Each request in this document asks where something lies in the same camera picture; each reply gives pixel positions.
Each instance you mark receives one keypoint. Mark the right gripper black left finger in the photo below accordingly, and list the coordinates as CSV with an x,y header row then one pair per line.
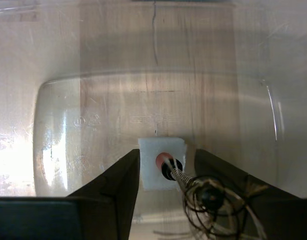
x,y
68,217

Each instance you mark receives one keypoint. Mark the white foam block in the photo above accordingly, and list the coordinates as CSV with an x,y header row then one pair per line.
x,y
148,150

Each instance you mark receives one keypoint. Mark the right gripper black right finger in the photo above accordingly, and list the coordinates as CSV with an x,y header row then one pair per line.
x,y
281,217

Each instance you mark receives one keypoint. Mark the clear plastic tub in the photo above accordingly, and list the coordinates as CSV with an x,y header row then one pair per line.
x,y
153,75

